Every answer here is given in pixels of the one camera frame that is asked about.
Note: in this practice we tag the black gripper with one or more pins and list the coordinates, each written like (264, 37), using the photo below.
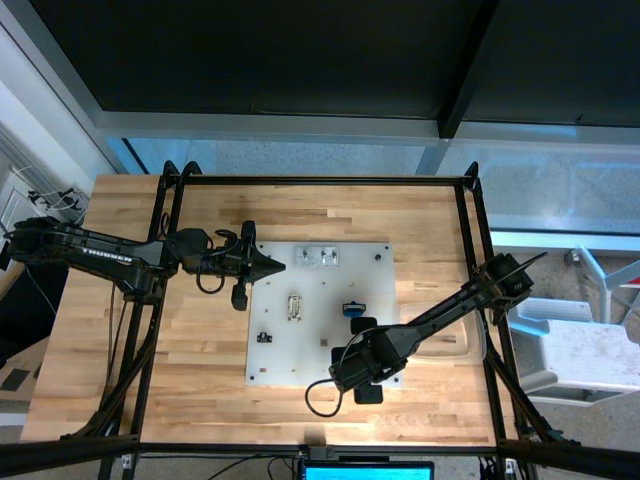
(355, 370)
(235, 260)

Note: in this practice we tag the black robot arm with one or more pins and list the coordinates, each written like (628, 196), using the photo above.
(107, 255)
(440, 315)

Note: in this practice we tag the clear block with screws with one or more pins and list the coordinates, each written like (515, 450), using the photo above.
(312, 257)

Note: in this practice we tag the grey connector housing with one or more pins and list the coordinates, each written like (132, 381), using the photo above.
(295, 308)

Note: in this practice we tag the white mounting board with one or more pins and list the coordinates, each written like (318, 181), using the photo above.
(300, 360)

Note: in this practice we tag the blue and black D-sub connector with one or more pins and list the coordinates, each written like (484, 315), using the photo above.
(352, 309)

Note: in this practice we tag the small black clamp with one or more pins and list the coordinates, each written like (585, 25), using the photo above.
(263, 337)

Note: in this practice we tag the blue lit laptop screen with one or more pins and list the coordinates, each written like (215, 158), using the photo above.
(365, 472)

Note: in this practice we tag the clear plastic tub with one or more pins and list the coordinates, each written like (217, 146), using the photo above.
(470, 345)

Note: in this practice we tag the white plastic stool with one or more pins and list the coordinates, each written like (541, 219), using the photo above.
(585, 350)

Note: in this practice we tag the brown cardboard box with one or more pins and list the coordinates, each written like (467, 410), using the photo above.
(20, 360)

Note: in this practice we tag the grey metal chair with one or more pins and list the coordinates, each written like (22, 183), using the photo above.
(606, 285)

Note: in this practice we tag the small black camera mount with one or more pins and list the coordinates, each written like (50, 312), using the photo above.
(317, 451)

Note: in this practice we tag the black aluminium frame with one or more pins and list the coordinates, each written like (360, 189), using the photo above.
(320, 178)

